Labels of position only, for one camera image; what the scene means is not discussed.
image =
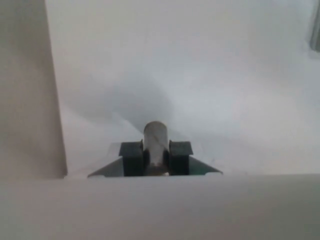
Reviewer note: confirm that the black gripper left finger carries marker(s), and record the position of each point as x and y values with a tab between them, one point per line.
131	160

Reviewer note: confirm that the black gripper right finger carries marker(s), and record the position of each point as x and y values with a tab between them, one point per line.
180	160

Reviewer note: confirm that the long white peg holder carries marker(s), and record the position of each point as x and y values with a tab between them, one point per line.
27	87

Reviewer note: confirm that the metal round peg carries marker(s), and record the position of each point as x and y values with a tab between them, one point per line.
156	142

